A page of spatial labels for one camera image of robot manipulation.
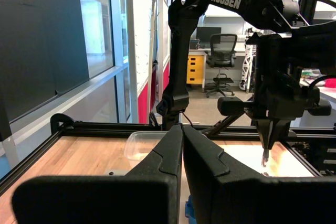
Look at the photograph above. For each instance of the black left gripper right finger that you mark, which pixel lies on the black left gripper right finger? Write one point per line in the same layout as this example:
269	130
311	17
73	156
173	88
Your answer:
262	200

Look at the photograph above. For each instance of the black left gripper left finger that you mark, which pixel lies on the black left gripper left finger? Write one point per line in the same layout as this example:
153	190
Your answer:
105	200

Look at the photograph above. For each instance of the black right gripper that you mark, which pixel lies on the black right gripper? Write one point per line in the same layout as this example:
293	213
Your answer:
278	98

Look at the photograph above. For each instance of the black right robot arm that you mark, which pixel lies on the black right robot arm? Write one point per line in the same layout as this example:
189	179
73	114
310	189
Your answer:
181	51

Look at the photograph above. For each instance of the white task board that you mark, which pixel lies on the white task board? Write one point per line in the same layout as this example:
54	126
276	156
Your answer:
244	158

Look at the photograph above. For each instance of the clear plastic tub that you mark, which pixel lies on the clear plastic tub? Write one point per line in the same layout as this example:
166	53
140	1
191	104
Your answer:
139	145

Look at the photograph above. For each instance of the white lattice robot figure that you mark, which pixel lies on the white lattice robot figure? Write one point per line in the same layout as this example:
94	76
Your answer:
246	66

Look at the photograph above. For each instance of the red container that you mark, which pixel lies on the red container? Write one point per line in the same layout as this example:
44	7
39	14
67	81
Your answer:
330	83

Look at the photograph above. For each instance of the black mesh office chair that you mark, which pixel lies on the black mesh office chair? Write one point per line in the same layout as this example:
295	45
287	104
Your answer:
221	51

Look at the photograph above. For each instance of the yellow drawer cabinet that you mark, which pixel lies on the yellow drawer cabinet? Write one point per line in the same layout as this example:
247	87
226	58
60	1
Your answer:
195	69

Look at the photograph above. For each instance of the white and red partition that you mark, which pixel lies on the white and red partition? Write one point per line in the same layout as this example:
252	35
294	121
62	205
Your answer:
143	108
166	77

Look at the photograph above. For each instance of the black computer monitor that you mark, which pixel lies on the black computer monitor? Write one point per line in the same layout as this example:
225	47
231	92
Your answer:
207	35

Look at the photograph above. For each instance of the grey window mullion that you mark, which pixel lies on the grey window mullion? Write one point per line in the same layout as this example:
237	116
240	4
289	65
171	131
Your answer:
119	51

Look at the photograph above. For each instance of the blue and black socket mount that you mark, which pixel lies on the blue and black socket mount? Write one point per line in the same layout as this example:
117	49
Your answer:
189	211

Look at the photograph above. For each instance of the black metal frame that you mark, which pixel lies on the black metal frame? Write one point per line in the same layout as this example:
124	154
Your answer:
105	125

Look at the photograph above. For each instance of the grey metal wall rail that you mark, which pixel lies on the grey metal wall rail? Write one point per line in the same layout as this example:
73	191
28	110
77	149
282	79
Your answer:
65	100

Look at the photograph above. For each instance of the white wall shelf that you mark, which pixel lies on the white wall shelf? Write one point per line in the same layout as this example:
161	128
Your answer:
223	17

